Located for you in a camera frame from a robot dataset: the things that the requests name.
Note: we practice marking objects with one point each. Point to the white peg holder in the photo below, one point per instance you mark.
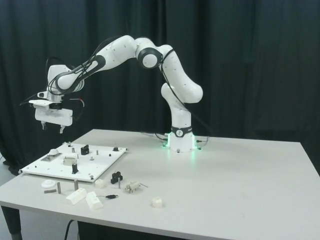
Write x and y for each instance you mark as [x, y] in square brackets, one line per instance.
[94, 200]
[76, 196]

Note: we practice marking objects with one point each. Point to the black curtain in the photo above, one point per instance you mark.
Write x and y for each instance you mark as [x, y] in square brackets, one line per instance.
[225, 50]

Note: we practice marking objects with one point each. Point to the white small gear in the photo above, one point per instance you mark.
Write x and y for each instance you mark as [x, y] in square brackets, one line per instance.
[157, 202]

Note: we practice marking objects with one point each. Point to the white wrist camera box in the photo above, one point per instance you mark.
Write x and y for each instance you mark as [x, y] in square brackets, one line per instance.
[43, 95]

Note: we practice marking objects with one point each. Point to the black table leg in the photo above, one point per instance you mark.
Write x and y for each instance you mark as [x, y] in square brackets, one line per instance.
[11, 222]

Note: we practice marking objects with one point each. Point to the white medium gear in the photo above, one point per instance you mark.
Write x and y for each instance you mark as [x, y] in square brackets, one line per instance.
[53, 151]

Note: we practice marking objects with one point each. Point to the small white holder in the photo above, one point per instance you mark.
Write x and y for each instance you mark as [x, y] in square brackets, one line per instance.
[100, 183]

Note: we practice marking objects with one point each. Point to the white large gear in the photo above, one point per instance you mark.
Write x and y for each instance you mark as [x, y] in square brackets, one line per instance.
[48, 184]

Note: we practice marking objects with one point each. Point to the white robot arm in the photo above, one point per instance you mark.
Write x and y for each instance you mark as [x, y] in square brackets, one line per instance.
[180, 82]

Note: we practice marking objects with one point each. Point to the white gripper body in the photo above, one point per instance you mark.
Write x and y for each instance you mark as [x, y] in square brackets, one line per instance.
[53, 116]

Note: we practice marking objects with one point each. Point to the white task board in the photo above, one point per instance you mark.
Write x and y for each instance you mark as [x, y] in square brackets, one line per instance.
[45, 167]

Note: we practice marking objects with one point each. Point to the small black plug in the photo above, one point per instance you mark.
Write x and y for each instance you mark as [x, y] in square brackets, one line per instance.
[111, 196]

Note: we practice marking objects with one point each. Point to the flat white mounting plate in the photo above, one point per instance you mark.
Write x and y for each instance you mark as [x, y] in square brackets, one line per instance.
[40, 102]

